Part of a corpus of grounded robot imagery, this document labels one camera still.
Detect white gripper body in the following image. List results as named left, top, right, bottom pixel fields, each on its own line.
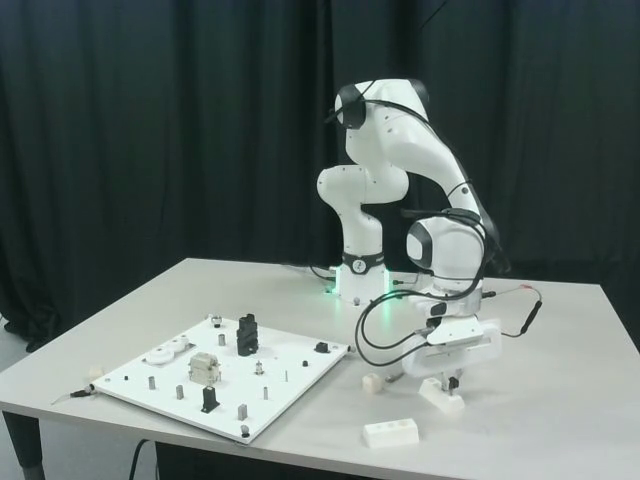
left=401, top=318, right=503, bottom=380

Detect white peg holder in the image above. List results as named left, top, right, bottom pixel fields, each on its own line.
left=423, top=377, right=464, bottom=414

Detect white holder with three holes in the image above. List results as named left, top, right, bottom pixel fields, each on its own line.
left=361, top=418, right=421, bottom=447

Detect black D-SUB plug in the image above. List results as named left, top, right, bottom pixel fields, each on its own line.
left=234, top=312, right=259, bottom=358

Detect black USB plug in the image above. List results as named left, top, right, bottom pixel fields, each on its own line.
left=200, top=386, right=222, bottom=417

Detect white task board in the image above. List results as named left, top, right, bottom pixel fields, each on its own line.
left=92, top=313, right=350, bottom=444

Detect grey waterproof plug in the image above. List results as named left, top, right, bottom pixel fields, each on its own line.
left=186, top=353, right=222, bottom=387

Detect black curtains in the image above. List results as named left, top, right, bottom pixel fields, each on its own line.
left=0, top=0, right=640, bottom=354

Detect black table leg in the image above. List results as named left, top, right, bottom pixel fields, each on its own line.
left=0, top=411, right=39, bottom=480

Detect thin black rod with wire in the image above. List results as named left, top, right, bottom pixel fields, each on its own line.
left=481, top=281, right=546, bottom=339

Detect black looped gripper cable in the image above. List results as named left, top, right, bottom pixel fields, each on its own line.
left=353, top=291, right=437, bottom=370

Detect black cables at arm foot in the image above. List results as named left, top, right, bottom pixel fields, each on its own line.
left=306, top=263, right=342, bottom=282

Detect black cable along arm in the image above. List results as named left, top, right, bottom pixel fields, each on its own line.
left=323, top=81, right=507, bottom=302

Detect black plug with clear cable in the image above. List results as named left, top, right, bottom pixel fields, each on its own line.
left=49, top=383, right=99, bottom=408

